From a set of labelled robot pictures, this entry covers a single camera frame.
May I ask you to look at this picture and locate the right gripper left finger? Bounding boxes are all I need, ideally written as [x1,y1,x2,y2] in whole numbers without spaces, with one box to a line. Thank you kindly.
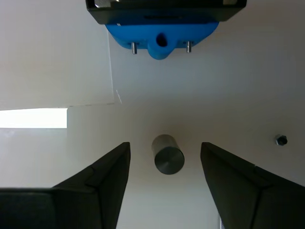
[0,142,131,229]

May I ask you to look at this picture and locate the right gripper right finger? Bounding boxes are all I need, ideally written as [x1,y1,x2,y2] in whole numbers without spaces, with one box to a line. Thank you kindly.
[201,142,305,229]

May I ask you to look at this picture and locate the blue round holder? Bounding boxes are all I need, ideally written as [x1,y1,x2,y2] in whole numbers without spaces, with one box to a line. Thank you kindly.
[105,21,220,61]

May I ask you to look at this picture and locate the steel cylinder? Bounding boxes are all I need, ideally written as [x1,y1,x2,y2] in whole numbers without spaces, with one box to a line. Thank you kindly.
[151,134,185,176]

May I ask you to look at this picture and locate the black block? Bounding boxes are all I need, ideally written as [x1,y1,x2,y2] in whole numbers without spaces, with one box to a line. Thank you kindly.
[85,0,247,25]

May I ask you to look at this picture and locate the small black hex screw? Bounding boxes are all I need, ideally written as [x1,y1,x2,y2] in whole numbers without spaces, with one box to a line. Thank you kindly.
[274,134,288,146]

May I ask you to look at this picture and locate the white board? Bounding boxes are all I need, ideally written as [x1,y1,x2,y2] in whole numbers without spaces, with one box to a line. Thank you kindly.
[0,0,305,229]

